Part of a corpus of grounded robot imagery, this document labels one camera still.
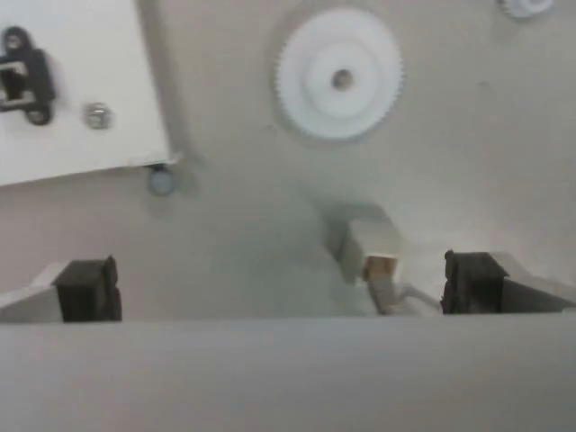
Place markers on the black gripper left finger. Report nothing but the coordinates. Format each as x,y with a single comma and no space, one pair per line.
87,290

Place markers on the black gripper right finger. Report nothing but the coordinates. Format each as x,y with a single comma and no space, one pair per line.
477,283

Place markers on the white Ethernet plug holder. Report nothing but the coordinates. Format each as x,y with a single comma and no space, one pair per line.
373,234

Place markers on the white task board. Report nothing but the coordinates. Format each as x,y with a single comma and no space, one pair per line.
90,90

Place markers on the white large gear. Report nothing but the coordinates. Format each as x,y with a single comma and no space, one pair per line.
339,74

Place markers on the white medium gear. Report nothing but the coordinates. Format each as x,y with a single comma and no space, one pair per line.
526,6

